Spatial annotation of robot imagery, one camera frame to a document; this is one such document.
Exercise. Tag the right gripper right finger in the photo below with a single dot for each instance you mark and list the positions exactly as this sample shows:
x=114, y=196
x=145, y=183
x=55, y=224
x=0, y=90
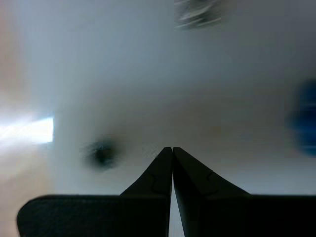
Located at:
x=234, y=217

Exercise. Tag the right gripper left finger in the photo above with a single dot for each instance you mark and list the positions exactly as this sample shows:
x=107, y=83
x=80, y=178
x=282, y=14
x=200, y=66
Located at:
x=111, y=217

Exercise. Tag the black threaded bolt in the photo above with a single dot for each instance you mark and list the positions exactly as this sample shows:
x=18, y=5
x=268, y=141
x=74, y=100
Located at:
x=100, y=156

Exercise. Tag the white board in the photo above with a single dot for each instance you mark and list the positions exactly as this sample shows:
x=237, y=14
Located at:
x=172, y=74

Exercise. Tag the small silver clamp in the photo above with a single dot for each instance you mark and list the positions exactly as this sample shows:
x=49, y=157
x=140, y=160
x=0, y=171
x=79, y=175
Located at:
x=197, y=14

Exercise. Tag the blue black connector mount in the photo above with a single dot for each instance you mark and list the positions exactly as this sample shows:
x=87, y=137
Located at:
x=306, y=118

